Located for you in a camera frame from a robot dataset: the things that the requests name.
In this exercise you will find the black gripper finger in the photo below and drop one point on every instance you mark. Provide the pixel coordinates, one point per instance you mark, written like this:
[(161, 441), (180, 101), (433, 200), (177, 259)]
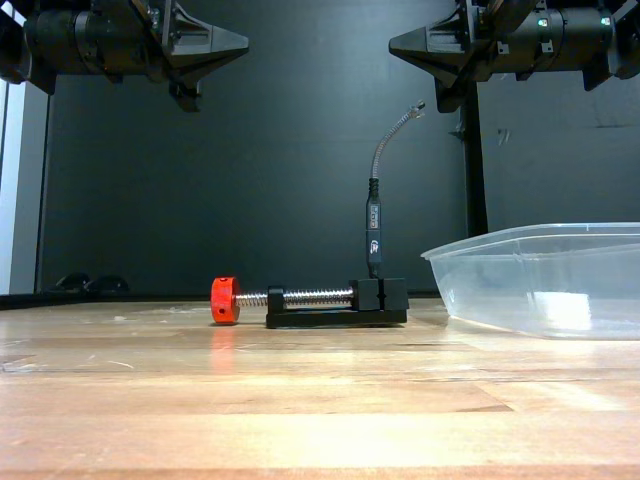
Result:
[(442, 52), (200, 45)]

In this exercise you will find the black USB-C socket adapter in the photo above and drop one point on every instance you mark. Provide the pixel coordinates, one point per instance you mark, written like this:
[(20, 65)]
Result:
[(374, 255)]

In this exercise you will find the clear plastic tub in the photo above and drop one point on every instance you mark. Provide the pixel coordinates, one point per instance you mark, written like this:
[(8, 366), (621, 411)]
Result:
[(500, 300)]

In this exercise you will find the small white block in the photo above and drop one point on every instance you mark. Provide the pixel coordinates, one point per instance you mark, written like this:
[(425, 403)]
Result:
[(565, 311)]

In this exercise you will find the black vise with red knob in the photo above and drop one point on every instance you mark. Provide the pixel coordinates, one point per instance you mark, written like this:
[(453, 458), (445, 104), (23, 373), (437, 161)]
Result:
[(325, 305)]

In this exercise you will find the black backdrop post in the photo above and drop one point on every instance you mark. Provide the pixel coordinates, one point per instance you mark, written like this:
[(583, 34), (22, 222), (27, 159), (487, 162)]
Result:
[(474, 175)]

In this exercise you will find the black curved frame bracket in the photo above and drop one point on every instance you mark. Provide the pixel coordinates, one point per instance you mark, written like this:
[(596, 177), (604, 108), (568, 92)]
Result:
[(109, 283), (74, 281)]

